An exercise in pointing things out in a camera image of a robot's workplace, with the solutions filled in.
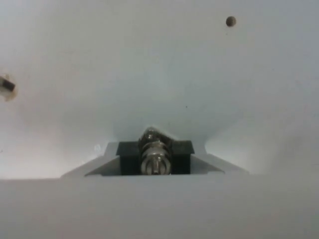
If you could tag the white task board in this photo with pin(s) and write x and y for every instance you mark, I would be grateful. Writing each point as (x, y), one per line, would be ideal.
(159, 62)

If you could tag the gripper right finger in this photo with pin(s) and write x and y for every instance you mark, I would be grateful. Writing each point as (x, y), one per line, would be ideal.
(183, 159)

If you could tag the metal BNC plug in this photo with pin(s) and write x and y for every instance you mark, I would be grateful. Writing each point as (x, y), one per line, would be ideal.
(155, 159)

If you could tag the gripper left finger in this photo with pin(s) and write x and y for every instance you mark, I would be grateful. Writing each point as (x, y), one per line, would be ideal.
(128, 159)

